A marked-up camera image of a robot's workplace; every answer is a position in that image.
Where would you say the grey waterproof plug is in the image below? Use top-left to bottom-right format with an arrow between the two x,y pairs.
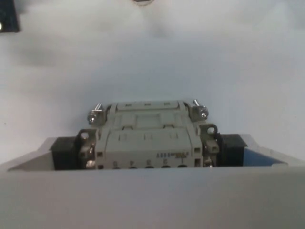
76,125 -> 219,171

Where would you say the white task board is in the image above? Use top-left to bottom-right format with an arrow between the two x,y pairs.
0,0 -> 305,171

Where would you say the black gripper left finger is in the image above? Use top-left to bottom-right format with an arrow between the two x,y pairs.
0,136 -> 81,172

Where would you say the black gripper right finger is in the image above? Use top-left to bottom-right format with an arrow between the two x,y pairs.
217,133 -> 305,168

